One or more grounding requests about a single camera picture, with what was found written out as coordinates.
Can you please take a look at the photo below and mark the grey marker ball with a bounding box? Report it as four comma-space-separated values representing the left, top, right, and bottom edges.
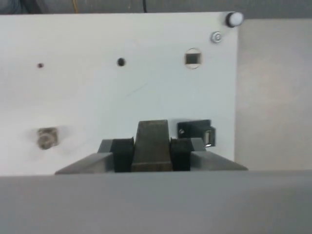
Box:
224, 11, 244, 27

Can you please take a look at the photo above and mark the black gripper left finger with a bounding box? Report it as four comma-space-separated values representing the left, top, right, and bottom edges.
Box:
55, 138, 134, 174

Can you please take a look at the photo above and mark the metal hex nut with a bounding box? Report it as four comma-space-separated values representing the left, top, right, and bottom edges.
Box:
211, 30, 224, 44

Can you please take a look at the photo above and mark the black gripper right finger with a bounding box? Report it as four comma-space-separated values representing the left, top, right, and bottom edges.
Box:
170, 137, 249, 172

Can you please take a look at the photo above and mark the large metal square peg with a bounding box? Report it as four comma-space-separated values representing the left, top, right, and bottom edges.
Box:
131, 119, 173, 173

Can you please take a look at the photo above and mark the white task board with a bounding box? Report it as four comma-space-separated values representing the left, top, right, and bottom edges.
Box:
0, 11, 239, 175

